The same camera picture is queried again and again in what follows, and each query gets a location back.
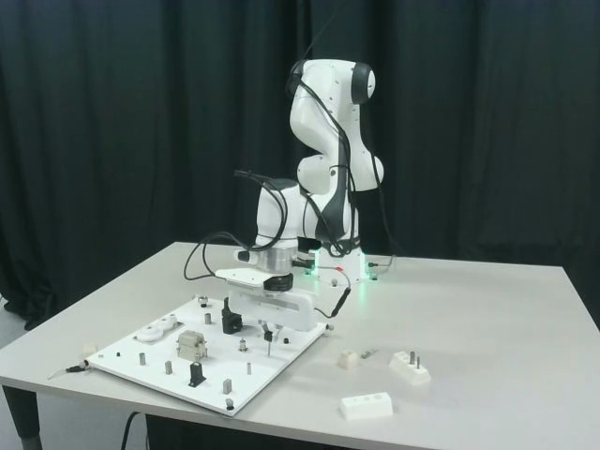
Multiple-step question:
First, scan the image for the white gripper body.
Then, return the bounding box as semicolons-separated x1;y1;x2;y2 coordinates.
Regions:
228;291;317;331

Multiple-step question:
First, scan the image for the white three-hole peg holder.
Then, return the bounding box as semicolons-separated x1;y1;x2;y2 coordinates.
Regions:
340;392;394;420

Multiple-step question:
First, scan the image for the white peg holder with pegs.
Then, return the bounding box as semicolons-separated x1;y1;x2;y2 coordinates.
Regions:
389;352;432;387

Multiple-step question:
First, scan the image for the black D-SUB plug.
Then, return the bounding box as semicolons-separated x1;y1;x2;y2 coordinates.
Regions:
219;302;245;335

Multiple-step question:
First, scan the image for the metal waterproof plug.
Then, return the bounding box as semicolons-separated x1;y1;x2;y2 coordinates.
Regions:
175;330;209;364

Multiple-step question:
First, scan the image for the black USB plug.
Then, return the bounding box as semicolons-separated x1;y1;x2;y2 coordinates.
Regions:
188;363;208;390

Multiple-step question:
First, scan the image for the white task board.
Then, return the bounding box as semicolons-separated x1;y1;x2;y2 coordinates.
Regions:
87;295;329;416

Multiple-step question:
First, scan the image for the black curtain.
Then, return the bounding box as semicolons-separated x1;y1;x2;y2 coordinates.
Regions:
0;0;600;332

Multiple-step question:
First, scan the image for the black table leg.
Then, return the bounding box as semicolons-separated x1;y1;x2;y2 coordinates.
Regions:
1;385;39;450

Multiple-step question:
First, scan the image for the flat white mount plate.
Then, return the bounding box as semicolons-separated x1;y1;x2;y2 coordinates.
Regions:
216;267;266;289

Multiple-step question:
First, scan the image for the thin black rod with wire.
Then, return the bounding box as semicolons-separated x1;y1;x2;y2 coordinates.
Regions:
313;265;353;321

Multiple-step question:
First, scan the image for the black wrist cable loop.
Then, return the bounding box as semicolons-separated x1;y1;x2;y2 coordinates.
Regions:
183;232;246;283

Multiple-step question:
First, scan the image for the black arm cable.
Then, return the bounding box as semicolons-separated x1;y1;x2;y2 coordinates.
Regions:
233;0;400;278

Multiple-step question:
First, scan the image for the black cable under table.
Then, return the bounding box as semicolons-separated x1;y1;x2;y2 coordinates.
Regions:
122;411;148;450

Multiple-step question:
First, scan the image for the black plug with short cable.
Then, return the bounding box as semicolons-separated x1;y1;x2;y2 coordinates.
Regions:
46;359;93;381

